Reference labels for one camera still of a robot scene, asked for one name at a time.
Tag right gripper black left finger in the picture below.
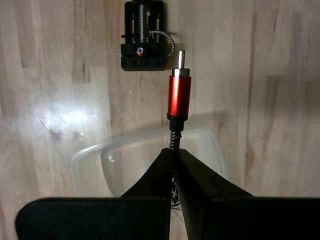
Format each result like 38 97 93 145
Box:
121 148 176 201

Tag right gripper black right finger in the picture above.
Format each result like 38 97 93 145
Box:
176 148 256 240

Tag red RCA connector braided cable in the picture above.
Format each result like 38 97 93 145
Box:
166 49 194 221

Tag black vise hub orange knob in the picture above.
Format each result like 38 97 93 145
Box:
120 0 167 72

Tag clear plastic tub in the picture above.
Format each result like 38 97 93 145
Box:
70 124 226 199

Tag braided grey socket cable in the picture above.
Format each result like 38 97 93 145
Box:
148 30 176 57

